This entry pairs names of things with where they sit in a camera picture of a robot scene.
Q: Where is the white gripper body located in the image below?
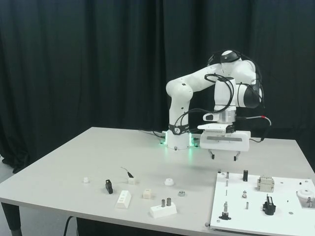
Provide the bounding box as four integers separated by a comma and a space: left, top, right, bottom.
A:
200, 129, 252, 151

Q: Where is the black USB plug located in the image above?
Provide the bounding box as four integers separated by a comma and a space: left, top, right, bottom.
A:
120, 167, 135, 178

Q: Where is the flat white plate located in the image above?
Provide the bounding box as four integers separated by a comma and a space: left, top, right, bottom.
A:
197, 123, 228, 135

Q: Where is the grey waterproof plug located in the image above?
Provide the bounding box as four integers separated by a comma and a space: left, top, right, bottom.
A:
256, 176, 269, 190

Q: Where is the white peg holder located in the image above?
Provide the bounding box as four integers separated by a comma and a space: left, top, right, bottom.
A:
150, 203, 177, 219

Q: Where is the white task board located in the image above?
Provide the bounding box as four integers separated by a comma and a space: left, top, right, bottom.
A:
209, 171, 315, 233

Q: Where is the white large gear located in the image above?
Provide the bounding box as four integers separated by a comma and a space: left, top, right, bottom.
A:
296, 188, 315, 201

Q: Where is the long white holder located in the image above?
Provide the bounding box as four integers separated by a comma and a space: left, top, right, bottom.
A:
115, 190, 132, 209

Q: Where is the black D-SUB plug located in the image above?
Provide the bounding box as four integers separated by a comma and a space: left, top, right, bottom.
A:
103, 179, 115, 195

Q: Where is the black box under table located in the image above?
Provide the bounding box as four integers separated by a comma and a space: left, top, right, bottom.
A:
76, 217, 210, 236

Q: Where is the black curtain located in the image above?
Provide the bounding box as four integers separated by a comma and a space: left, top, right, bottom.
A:
0, 0, 315, 174

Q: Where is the dark table leg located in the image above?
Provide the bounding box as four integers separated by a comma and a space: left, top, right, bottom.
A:
0, 202, 19, 236

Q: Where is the silver ring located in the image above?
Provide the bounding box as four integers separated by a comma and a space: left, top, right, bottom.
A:
218, 110, 236, 125

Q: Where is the white camera box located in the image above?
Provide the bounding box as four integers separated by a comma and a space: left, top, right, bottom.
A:
202, 112, 220, 123

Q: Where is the black looping cable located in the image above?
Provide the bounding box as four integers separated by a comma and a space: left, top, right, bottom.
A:
174, 109, 206, 135

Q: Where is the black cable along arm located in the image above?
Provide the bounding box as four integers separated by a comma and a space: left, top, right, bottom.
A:
204, 50, 264, 111

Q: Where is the black cable behind foot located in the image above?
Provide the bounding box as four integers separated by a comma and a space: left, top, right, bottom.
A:
139, 129, 168, 139

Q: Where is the black hanging cable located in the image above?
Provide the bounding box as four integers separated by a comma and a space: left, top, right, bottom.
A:
64, 215, 75, 236

